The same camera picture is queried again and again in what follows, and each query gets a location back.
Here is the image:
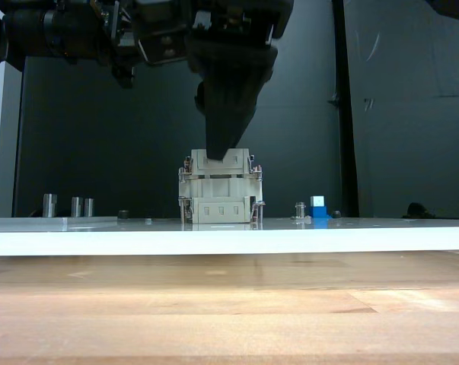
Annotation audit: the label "beige connector base insert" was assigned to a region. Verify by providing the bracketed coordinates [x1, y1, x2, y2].
[177, 176, 266, 225]

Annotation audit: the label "blue plastic block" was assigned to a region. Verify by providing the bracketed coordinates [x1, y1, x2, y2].
[309, 205, 333, 221]

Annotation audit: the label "metal threaded standoff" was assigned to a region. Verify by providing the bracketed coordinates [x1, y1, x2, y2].
[292, 202, 310, 221]

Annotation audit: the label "beige ten-pin connector insert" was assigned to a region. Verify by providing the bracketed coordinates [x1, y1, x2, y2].
[178, 148, 264, 179]

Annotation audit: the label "black lump object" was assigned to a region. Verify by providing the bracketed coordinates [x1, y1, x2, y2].
[402, 202, 441, 221]

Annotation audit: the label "clear acrylic plate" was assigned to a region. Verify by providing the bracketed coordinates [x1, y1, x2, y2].
[0, 215, 119, 233]

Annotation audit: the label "black frame post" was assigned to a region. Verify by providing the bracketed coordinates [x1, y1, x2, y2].
[330, 0, 362, 218]

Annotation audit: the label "tall notched metal post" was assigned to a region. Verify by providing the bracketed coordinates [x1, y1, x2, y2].
[42, 193, 59, 218]

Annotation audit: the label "white mounting board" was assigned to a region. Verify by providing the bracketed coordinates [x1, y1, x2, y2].
[0, 217, 459, 256]

